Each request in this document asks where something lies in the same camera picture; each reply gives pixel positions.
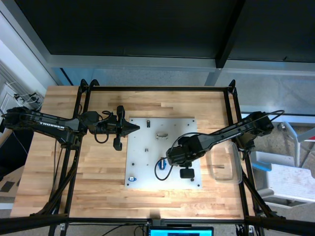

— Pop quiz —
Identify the black aluminium frame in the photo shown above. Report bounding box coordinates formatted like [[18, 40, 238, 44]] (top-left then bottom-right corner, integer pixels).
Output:
[[0, 78, 315, 236]]

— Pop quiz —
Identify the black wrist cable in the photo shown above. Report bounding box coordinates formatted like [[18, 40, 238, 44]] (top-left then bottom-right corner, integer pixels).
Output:
[[154, 132, 197, 181]]

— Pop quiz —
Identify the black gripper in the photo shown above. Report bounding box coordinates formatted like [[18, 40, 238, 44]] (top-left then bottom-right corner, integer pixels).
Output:
[[172, 157, 197, 170], [108, 105, 141, 151]]

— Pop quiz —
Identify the black right elbow cable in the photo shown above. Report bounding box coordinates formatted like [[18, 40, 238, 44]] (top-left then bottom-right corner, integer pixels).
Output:
[[260, 110, 286, 123]]

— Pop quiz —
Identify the white task board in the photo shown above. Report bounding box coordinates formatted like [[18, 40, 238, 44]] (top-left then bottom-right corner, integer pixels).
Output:
[[125, 117, 203, 189]]

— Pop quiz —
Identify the clear plastic tub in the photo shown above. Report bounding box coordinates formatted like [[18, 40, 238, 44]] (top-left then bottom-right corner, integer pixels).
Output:
[[208, 142, 243, 184]]

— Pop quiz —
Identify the white chair frame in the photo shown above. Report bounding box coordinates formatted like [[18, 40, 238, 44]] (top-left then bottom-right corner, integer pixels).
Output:
[[278, 120, 315, 170]]

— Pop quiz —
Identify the blue round holder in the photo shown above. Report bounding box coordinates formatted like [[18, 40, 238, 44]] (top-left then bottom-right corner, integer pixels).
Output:
[[157, 158, 169, 171]]

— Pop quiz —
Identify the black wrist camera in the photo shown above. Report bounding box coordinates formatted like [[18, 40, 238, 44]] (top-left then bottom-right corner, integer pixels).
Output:
[[179, 169, 195, 179]]

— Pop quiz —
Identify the white step stool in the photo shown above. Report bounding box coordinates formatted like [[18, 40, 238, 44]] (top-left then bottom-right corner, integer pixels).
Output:
[[255, 162, 315, 209]]

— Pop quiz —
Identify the brown cardboard sheet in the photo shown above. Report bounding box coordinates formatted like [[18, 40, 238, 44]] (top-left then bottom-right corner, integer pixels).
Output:
[[0, 166, 25, 197]]

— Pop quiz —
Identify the blue lit screen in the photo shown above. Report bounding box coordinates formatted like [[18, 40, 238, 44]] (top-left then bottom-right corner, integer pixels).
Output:
[[147, 226, 214, 236]]

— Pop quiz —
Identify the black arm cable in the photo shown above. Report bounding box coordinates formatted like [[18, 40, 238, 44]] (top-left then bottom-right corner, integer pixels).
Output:
[[94, 110, 111, 144]]

